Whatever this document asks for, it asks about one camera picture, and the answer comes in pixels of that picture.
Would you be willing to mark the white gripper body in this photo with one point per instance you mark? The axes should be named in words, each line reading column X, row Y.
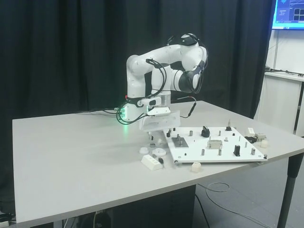
column 161, row 122

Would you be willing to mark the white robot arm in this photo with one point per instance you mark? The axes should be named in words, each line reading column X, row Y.
column 166, row 52

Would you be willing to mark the white medium gear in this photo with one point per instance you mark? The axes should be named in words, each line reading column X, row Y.
column 143, row 150

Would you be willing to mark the long white holder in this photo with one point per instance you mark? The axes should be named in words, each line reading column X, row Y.
column 150, row 162

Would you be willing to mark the small black plug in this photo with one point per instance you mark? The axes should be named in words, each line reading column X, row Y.
column 161, row 160

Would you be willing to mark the black D-SUB plug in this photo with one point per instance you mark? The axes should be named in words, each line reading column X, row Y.
column 205, row 132

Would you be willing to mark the small white holder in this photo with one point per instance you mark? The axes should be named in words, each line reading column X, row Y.
column 264, row 143
column 196, row 167

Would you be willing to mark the white task board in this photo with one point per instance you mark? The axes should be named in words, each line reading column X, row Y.
column 213, row 158

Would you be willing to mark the grey upright plug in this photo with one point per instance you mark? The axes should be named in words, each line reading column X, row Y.
column 228, row 125

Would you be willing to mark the black block plug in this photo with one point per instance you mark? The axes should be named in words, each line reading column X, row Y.
column 237, row 151

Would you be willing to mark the metal plug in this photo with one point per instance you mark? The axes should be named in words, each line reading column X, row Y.
column 259, row 136

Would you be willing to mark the black curtain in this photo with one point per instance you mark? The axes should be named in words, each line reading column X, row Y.
column 71, row 47

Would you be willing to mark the white cabinet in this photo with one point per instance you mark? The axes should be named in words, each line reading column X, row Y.
column 282, row 102

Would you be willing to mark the black table leg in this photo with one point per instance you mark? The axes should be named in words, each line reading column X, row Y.
column 288, row 190

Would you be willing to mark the blue screen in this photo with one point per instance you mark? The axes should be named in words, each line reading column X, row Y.
column 288, row 13

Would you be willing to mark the small white camera box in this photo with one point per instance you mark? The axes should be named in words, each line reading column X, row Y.
column 150, row 102

